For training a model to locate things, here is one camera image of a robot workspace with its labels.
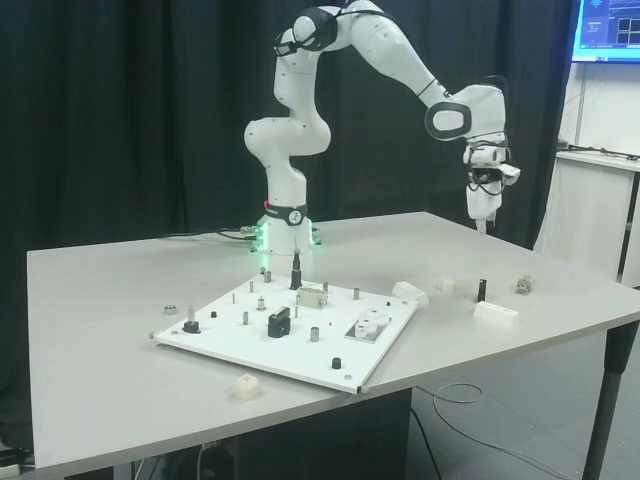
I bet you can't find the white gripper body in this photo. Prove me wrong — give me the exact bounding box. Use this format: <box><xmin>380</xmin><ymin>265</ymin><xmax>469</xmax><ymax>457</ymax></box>
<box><xmin>465</xmin><ymin>180</ymin><xmax>503</xmax><ymax>222</ymax></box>

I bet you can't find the black D-SUB plug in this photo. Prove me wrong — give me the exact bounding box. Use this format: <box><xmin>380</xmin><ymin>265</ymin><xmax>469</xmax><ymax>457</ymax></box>
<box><xmin>267</xmin><ymin>308</ymin><xmax>292</xmax><ymax>338</ymax></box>

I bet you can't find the long white holder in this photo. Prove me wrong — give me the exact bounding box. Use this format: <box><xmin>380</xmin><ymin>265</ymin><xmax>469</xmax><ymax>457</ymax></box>
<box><xmin>473</xmin><ymin>300</ymin><xmax>519</xmax><ymax>327</ymax></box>

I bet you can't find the white cabinet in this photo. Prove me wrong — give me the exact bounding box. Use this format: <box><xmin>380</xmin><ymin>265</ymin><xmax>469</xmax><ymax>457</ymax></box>
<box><xmin>531</xmin><ymin>148</ymin><xmax>640</xmax><ymax>290</ymax></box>

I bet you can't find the white angled holder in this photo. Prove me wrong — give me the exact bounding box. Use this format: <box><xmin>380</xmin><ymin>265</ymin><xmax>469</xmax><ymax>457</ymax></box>
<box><xmin>391</xmin><ymin>280</ymin><xmax>431</xmax><ymax>307</ymax></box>

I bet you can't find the black tapered plug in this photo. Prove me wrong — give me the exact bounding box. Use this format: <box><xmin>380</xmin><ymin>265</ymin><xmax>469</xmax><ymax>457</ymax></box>
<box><xmin>289</xmin><ymin>248</ymin><xmax>305</xmax><ymax>292</ymax></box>

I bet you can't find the blue screen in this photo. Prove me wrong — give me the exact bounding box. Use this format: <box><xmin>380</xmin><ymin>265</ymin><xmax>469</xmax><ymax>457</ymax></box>
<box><xmin>571</xmin><ymin>0</ymin><xmax>640</xmax><ymax>65</ymax></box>

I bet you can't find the black table leg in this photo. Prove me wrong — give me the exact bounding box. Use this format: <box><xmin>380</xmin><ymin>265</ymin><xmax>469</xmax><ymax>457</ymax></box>
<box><xmin>581</xmin><ymin>319</ymin><xmax>640</xmax><ymax>480</ymax></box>

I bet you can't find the white task board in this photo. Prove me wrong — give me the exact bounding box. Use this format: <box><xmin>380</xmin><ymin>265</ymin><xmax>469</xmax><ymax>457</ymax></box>
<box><xmin>152</xmin><ymin>272</ymin><xmax>420</xmax><ymax>396</ymax></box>

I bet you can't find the white peg on black base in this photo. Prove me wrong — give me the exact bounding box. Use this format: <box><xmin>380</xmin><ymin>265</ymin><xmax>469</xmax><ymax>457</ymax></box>
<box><xmin>182</xmin><ymin>302</ymin><xmax>202</xmax><ymax>336</ymax></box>

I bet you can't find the black curtain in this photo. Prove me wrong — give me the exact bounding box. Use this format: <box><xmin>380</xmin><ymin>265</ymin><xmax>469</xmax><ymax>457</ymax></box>
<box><xmin>0</xmin><ymin>0</ymin><xmax>581</xmax><ymax>441</ymax></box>

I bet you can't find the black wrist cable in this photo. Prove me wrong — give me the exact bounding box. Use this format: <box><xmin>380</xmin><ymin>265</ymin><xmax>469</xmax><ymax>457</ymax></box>
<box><xmin>478</xmin><ymin>73</ymin><xmax>512</xmax><ymax>151</ymax></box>

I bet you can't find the grey floor cable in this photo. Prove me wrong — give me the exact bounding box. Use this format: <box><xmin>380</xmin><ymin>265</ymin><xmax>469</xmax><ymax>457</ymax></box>
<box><xmin>411</xmin><ymin>381</ymin><xmax>507</xmax><ymax>480</ymax></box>

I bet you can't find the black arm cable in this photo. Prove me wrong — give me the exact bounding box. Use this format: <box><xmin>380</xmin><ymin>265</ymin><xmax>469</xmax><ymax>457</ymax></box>
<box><xmin>272</xmin><ymin>0</ymin><xmax>364</xmax><ymax>57</ymax></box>

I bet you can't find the black base cable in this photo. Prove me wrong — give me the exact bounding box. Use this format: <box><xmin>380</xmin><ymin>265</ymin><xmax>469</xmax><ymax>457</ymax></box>
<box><xmin>164</xmin><ymin>226</ymin><xmax>267</xmax><ymax>243</ymax></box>

